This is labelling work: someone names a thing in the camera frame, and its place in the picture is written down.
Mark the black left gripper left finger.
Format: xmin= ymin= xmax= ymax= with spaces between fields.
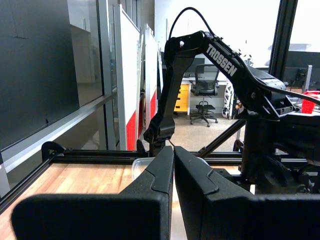
xmin=11 ymin=145 xmax=175 ymax=240

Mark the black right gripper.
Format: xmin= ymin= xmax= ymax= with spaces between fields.
xmin=239 ymin=113 xmax=320 ymax=195

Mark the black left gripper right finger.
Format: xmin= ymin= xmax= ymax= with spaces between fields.
xmin=174 ymin=146 xmax=320 ymax=240

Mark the red container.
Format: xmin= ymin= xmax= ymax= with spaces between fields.
xmin=301 ymin=90 xmax=320 ymax=115

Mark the clear plastic tub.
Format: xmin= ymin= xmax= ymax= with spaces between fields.
xmin=131 ymin=156 xmax=209 ymax=181

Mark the wide dark screen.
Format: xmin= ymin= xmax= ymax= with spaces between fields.
xmin=284 ymin=50 xmax=320 ymax=76

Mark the white lattice part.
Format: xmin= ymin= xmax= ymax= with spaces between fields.
xmin=221 ymin=81 xmax=235 ymax=118

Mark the white desk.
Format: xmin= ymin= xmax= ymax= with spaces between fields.
xmin=181 ymin=76 xmax=229 ymax=116

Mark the black office chair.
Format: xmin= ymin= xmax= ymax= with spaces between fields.
xmin=189 ymin=63 xmax=220 ymax=128

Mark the yellow drawer cabinet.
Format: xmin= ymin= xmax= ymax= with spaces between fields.
xmin=173 ymin=84 xmax=190 ymax=113

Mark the black desk monitor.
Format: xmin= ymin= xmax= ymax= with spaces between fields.
xmin=184 ymin=56 xmax=206 ymax=76

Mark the large white red partition panel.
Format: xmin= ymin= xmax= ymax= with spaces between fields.
xmin=113 ymin=3 xmax=142 ymax=151

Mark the small white red partition panel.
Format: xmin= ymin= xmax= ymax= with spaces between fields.
xmin=143 ymin=23 xmax=161 ymax=121

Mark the black corrugated cable sleeve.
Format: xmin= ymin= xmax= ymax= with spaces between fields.
xmin=266 ymin=141 xmax=294 ymax=186

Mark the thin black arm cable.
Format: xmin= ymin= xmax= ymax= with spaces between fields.
xmin=167 ymin=6 xmax=320 ymax=106

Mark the black table frame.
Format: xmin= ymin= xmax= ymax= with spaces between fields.
xmin=0 ymin=0 xmax=320 ymax=213

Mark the grey aluminium partition frame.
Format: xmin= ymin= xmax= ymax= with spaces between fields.
xmin=0 ymin=0 xmax=121 ymax=198

